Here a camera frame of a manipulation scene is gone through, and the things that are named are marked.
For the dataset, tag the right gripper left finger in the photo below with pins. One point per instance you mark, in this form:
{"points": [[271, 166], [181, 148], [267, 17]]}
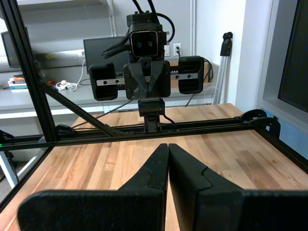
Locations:
{"points": [[108, 211]]}

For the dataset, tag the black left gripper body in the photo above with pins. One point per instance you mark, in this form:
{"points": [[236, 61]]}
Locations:
{"points": [[103, 69]]}

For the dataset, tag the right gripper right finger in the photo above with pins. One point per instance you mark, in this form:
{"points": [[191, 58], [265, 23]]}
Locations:
{"points": [[240, 211]]}

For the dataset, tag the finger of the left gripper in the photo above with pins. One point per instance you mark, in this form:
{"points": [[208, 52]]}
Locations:
{"points": [[162, 84], [132, 84]]}

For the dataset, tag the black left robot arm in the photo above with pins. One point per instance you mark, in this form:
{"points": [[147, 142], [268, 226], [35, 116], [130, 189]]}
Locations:
{"points": [[151, 107]]}

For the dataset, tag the black computer monitor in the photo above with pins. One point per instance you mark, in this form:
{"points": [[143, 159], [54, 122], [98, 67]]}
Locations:
{"points": [[7, 50], [96, 53]]}

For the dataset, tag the tripod stand with silver legs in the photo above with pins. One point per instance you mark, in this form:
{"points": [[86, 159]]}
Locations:
{"points": [[226, 45]]}

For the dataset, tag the stack of books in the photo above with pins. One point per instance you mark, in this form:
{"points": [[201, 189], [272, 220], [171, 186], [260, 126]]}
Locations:
{"points": [[16, 84]]}

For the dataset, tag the grey desk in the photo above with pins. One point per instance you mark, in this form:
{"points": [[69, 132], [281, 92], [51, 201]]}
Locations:
{"points": [[12, 96]]}

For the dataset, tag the white wall socket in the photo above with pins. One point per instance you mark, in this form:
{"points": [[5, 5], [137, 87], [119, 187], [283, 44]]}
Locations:
{"points": [[177, 50]]}

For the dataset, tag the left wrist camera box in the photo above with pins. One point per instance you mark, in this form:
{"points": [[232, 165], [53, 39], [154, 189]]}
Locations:
{"points": [[144, 44]]}

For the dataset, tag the black metal table frame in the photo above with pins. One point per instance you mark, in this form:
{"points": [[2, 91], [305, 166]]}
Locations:
{"points": [[29, 72]]}

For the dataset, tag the white table leg frame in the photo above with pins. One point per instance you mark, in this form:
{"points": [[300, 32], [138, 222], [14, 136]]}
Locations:
{"points": [[9, 173]]}

